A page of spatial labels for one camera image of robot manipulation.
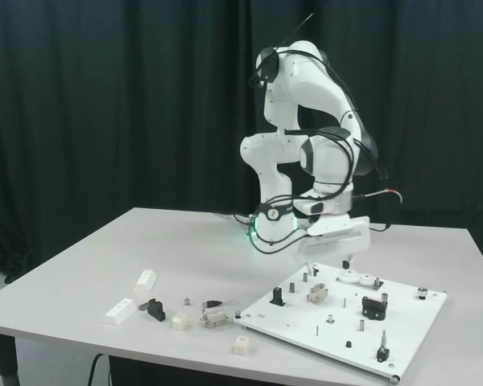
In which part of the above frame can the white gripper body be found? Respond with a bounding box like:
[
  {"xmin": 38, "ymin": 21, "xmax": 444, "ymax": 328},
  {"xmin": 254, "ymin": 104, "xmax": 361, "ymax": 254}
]
[{"xmin": 293, "ymin": 216, "xmax": 373, "ymax": 267}]

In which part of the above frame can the white long peg holder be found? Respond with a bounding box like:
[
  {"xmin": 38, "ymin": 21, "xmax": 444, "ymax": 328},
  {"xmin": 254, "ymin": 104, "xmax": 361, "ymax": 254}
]
[
  {"xmin": 101, "ymin": 297, "xmax": 137, "ymax": 326},
  {"xmin": 133, "ymin": 269, "xmax": 158, "ymax": 295}
]

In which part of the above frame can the white task board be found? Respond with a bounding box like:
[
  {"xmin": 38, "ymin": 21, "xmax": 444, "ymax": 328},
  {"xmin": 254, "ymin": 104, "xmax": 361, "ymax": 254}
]
[{"xmin": 233, "ymin": 263, "xmax": 448, "ymax": 381}]

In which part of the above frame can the white small cube holder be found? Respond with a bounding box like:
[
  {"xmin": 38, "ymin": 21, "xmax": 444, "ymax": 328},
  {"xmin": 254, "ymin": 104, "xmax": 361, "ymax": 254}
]
[
  {"xmin": 171, "ymin": 312, "xmax": 191, "ymax": 331},
  {"xmin": 232, "ymin": 335, "xmax": 251, "ymax": 355}
]

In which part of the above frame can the black USB plug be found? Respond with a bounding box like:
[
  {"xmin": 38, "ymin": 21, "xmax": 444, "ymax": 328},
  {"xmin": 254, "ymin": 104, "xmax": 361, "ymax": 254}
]
[{"xmin": 202, "ymin": 296, "xmax": 238, "ymax": 310}]

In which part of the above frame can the white waterproof plug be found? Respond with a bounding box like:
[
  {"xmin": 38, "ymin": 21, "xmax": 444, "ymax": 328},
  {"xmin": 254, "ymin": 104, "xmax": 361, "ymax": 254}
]
[{"xmin": 200, "ymin": 308, "xmax": 223, "ymax": 329}]

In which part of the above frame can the black D-SUB plug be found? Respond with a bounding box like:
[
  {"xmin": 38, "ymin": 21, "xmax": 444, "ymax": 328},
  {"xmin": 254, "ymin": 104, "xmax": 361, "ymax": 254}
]
[{"xmin": 136, "ymin": 298, "xmax": 167, "ymax": 322}]

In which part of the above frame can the black curtain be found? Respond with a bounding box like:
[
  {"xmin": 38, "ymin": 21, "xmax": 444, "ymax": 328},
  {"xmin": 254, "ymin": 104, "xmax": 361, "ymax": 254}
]
[{"xmin": 0, "ymin": 0, "xmax": 483, "ymax": 285}]

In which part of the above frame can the dark table leg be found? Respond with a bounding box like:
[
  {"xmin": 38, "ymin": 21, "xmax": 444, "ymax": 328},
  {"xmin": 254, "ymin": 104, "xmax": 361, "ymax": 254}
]
[{"xmin": 0, "ymin": 330, "xmax": 17, "ymax": 386}]

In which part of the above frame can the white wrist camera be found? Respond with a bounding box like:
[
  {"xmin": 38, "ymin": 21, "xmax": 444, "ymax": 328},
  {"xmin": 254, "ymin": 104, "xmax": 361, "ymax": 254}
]
[{"xmin": 297, "ymin": 199, "xmax": 325, "ymax": 216}]

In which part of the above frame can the black looping cable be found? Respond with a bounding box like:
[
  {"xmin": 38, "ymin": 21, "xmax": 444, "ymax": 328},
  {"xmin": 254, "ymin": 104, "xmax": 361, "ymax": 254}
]
[{"xmin": 247, "ymin": 195, "xmax": 349, "ymax": 257}]

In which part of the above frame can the black base cable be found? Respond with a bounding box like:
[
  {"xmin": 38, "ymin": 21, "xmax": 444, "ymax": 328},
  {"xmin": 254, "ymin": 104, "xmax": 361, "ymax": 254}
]
[{"xmin": 215, "ymin": 211, "xmax": 255, "ymax": 226}]

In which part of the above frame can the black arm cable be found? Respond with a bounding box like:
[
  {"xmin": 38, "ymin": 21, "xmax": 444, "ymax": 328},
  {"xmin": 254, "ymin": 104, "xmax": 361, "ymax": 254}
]
[{"xmin": 247, "ymin": 46, "xmax": 389, "ymax": 180}]

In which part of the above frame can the black overhead cable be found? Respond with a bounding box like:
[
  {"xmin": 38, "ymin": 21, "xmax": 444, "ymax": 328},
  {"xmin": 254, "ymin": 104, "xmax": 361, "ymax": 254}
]
[{"xmin": 281, "ymin": 11, "xmax": 316, "ymax": 45}]

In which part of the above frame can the black floor cable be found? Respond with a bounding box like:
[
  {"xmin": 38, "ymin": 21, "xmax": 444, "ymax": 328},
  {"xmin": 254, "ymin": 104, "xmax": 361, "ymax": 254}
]
[{"xmin": 87, "ymin": 352, "xmax": 114, "ymax": 386}]

